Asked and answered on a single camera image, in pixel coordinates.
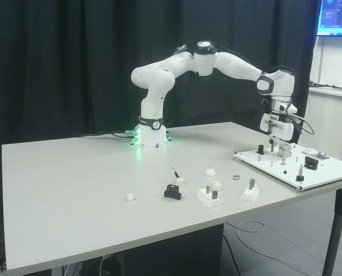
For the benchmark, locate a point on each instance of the white cabinet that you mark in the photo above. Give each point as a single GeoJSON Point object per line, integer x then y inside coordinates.
{"type": "Point", "coordinates": [326, 115]}

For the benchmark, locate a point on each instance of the black curtain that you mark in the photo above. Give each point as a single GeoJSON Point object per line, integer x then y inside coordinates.
{"type": "Point", "coordinates": [73, 57]}

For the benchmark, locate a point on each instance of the thin metal square peg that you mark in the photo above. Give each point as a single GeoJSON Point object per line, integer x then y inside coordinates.
{"type": "Point", "coordinates": [207, 190]}

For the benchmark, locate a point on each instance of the small metal BNC plug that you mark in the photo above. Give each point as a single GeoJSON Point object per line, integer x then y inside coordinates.
{"type": "Point", "coordinates": [283, 162]}

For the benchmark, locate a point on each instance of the beige cube plug holder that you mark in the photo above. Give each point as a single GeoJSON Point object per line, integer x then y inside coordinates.
{"type": "Point", "coordinates": [217, 186]}

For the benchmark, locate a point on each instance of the white square peg holder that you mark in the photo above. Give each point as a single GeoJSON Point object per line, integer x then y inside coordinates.
{"type": "Point", "coordinates": [208, 201]}

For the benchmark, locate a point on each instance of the black table leg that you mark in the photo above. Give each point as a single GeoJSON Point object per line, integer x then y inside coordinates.
{"type": "Point", "coordinates": [336, 230]}

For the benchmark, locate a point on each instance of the white medium gear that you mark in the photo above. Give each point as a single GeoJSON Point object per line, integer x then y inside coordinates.
{"type": "Point", "coordinates": [210, 172]}

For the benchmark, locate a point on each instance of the white task board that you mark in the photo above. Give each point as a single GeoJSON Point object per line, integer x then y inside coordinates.
{"type": "Point", "coordinates": [320, 174]}

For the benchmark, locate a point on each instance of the white large gear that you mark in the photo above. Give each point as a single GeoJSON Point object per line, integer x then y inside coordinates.
{"type": "Point", "coordinates": [311, 151]}

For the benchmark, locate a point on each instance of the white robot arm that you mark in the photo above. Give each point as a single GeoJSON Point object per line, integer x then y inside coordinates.
{"type": "Point", "coordinates": [153, 100]}

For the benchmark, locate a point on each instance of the metal hex bolt nut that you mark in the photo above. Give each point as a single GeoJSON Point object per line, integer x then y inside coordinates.
{"type": "Point", "coordinates": [236, 177]}

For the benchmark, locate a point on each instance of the blue screen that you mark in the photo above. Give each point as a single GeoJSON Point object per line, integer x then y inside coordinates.
{"type": "Point", "coordinates": [336, 17]}

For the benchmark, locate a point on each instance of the black USB plug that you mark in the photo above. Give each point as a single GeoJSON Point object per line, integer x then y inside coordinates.
{"type": "Point", "coordinates": [260, 149]}

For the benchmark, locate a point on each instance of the small white sensor box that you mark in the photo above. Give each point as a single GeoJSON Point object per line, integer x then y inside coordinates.
{"type": "Point", "coordinates": [292, 109]}

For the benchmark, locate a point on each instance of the white Ethernet plug holder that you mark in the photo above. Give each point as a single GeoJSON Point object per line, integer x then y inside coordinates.
{"type": "Point", "coordinates": [179, 181]}

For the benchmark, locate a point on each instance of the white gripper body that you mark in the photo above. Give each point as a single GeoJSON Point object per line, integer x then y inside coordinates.
{"type": "Point", "coordinates": [282, 133]}

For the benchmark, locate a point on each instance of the grey multi-pin connector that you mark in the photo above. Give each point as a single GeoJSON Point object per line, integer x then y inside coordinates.
{"type": "Point", "coordinates": [284, 151]}

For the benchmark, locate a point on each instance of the metal waterproof plug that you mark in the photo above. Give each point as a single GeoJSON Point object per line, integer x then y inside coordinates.
{"type": "Point", "coordinates": [300, 170]}

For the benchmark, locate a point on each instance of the black Ethernet plug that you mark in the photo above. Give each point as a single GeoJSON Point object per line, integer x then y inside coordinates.
{"type": "Point", "coordinates": [177, 174]}

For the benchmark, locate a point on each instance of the thick dark square peg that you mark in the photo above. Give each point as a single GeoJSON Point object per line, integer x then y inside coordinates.
{"type": "Point", "coordinates": [214, 195]}

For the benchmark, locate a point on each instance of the white round peg holder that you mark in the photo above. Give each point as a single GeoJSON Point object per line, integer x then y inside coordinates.
{"type": "Point", "coordinates": [249, 195]}

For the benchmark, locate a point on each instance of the white small gear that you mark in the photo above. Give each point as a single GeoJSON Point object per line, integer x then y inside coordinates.
{"type": "Point", "coordinates": [129, 197]}

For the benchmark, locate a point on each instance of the black D-SUB plug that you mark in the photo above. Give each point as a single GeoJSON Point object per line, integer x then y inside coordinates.
{"type": "Point", "coordinates": [173, 192]}

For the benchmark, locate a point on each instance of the thick metal round peg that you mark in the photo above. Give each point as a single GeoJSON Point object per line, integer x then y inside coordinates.
{"type": "Point", "coordinates": [253, 183]}

